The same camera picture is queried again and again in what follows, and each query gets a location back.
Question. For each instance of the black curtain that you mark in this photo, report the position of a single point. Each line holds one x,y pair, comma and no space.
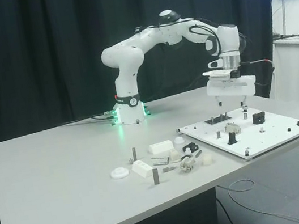
41,49

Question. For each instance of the white peg holder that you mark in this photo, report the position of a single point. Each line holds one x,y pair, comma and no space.
161,146
142,169

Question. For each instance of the white task board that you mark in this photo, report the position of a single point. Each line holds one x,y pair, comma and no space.
273,131

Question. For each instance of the metal round peg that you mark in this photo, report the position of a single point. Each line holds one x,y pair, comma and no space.
134,154

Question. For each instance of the small flat metal piece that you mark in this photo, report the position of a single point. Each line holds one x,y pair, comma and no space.
168,168

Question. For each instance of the small metal plug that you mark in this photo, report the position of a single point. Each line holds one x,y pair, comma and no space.
130,160

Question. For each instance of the beige multi-pin plug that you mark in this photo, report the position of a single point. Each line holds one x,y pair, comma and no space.
186,167

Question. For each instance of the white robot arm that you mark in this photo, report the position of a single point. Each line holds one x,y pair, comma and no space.
121,65

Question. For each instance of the white small gear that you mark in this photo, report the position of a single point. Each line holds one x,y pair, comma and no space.
179,140

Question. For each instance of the dark metal bar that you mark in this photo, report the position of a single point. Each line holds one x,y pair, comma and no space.
199,152

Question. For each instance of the grey metal plate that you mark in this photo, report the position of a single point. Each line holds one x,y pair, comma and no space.
160,160

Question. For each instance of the metal hex bolt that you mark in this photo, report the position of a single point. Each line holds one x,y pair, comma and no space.
244,108

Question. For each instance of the white large gear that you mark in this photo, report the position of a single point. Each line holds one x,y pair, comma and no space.
118,173

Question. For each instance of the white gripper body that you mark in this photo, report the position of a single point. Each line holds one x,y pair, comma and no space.
231,86

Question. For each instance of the cream white plastic holder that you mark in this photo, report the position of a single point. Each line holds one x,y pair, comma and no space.
173,156
207,160

